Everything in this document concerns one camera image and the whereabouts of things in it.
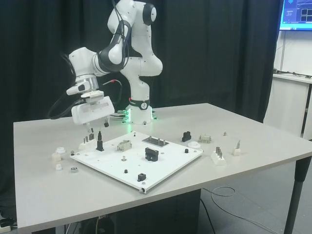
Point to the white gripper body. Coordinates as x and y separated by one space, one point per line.
93 111

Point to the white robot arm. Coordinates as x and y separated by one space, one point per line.
142 73

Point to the white medium gear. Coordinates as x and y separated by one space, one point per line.
60 150

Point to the white large gear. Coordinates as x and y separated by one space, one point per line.
195 144

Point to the tall black plug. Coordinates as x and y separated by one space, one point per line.
99 143

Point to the beige D-SUB connector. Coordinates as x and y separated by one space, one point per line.
204 138
124 146

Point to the white small holder block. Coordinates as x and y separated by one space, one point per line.
56 157

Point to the metal nut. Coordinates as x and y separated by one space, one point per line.
73 169

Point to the white task board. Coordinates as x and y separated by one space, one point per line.
126 165

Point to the black plug block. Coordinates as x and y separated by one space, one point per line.
186 137

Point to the metal round peg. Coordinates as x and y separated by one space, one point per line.
220 153

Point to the white wide peg holder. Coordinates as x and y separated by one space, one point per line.
218 160

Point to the white power strip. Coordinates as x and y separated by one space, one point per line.
5 225

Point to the white single peg holder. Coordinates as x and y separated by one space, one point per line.
236 151

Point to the metal square peg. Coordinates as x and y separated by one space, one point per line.
238 143

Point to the white cabinet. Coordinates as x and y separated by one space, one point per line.
287 97

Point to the dark table leg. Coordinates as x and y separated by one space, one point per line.
298 190

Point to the blue screen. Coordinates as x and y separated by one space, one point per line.
296 14

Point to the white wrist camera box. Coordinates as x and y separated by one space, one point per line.
76 89

